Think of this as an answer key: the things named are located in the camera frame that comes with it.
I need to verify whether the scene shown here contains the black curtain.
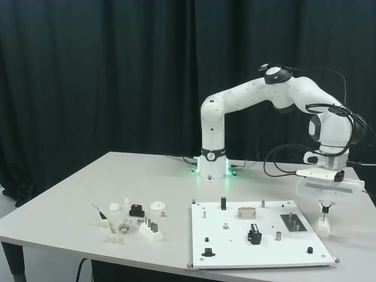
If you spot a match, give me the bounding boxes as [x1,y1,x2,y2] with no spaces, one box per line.
[0,0,376,208]

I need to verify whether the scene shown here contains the black base cable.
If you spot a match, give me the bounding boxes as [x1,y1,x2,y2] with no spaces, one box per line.
[167,154,201,166]
[229,159,249,176]

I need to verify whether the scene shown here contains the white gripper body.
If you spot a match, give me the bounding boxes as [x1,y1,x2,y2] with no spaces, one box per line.
[294,177,366,206]

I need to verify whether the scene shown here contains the black plug with short cable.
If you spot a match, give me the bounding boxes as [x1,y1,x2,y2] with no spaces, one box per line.
[91,203,108,221]

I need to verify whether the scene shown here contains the black table leg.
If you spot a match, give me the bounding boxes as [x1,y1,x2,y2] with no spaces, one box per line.
[1,241,25,282]

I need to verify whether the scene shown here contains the white square peg holder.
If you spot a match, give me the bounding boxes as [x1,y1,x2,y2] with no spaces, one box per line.
[138,224,164,243]

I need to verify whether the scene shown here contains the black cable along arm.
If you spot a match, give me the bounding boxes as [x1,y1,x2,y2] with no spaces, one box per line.
[258,63,371,146]

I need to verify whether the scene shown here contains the white task board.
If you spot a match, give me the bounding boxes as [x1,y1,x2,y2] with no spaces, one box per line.
[187,199,340,270]

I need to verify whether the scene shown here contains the black looped wrist cable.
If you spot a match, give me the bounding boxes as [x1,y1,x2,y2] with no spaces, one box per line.
[263,145,313,179]

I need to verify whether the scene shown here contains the black cable under table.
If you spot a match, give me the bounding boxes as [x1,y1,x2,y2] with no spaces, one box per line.
[76,257,90,282]

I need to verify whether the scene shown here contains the white large gear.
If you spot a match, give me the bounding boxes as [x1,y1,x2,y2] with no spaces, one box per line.
[149,200,166,213]

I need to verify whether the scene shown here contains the white round peg holder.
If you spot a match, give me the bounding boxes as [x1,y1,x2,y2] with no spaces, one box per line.
[314,216,331,237]

